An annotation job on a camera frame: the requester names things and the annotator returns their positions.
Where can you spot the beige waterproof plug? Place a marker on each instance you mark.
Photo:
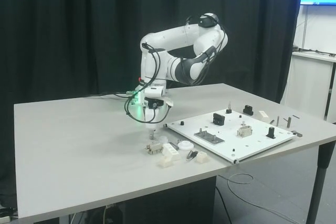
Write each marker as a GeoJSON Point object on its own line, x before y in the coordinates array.
{"type": "Point", "coordinates": [150, 149]}

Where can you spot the metal square peg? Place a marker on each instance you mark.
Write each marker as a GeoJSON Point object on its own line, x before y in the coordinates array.
{"type": "Point", "coordinates": [288, 122]}

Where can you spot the metal round peg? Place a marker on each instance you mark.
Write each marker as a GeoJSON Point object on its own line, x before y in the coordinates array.
{"type": "Point", "coordinates": [278, 120]}

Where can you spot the small white holder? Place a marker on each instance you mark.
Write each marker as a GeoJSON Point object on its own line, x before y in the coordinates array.
{"type": "Point", "coordinates": [201, 157]}

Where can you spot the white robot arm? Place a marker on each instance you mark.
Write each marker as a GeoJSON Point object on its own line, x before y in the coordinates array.
{"type": "Point", "coordinates": [157, 40]}

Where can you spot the black metal USB plug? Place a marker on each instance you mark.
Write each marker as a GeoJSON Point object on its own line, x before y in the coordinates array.
{"type": "Point", "coordinates": [192, 155]}

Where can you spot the small black metal block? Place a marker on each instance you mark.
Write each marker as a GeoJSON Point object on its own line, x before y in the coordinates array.
{"type": "Point", "coordinates": [298, 133]}

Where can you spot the dark grey table leg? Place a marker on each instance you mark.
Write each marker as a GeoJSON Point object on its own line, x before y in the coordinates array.
{"type": "Point", "coordinates": [321, 182]}

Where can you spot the white task board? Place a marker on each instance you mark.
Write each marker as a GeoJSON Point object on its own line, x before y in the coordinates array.
{"type": "Point", "coordinates": [231, 142]}

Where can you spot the white large gear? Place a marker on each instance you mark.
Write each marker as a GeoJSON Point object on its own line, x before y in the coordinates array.
{"type": "Point", "coordinates": [184, 146]}

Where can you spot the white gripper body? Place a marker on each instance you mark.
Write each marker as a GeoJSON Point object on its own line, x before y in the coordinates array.
{"type": "Point", "coordinates": [153, 117]}

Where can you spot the white stepped holder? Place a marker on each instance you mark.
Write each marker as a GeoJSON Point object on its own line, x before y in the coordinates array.
{"type": "Point", "coordinates": [165, 162]}

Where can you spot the black curtain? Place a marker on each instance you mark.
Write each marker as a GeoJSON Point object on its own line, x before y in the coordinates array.
{"type": "Point", "coordinates": [78, 30]}

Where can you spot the white holder with holes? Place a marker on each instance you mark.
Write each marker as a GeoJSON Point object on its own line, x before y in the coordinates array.
{"type": "Point", "coordinates": [172, 151]}

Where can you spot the white cabinet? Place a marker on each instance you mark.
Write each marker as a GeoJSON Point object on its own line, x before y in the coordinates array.
{"type": "Point", "coordinates": [309, 85]}

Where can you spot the white holder block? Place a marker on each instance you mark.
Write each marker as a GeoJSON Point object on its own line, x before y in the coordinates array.
{"type": "Point", "coordinates": [263, 115]}

